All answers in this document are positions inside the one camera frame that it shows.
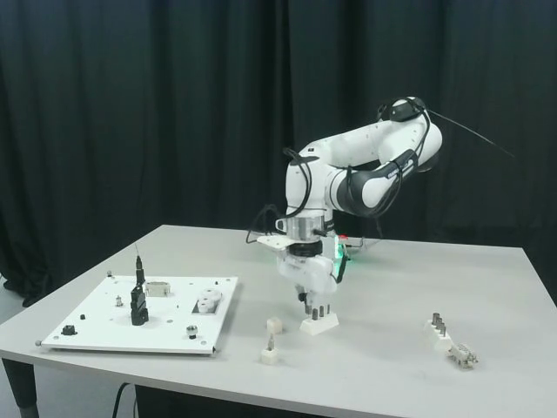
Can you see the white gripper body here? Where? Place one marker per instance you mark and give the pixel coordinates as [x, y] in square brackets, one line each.
[306, 272]

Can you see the white square peg holder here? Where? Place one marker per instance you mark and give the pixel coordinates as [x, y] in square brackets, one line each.
[320, 325]

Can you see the white round peg holder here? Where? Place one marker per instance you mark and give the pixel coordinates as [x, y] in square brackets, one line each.
[437, 337]

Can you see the small white holder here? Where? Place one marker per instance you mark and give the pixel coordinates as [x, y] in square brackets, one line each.
[273, 325]
[269, 356]

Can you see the small metal bolt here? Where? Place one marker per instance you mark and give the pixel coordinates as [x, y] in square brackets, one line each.
[272, 343]

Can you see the white large gear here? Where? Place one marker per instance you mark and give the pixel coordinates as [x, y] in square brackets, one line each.
[211, 297]

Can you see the white small gear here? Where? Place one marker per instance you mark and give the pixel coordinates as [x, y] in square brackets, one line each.
[202, 307]

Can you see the metal BNC plug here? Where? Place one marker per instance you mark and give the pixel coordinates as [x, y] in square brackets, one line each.
[192, 332]

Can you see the grey metal connector plug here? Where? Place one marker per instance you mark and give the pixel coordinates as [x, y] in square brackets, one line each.
[464, 352]

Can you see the black D-SUB plug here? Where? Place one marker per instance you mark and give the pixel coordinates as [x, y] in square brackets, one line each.
[139, 307]

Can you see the white task board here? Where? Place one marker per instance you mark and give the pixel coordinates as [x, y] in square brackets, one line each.
[109, 324]

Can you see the black curtain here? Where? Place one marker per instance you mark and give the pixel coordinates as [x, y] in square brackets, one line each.
[130, 109]

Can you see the black table leg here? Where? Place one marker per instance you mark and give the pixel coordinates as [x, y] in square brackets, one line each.
[19, 387]

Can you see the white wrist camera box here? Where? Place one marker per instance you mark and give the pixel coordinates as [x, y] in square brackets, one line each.
[281, 224]

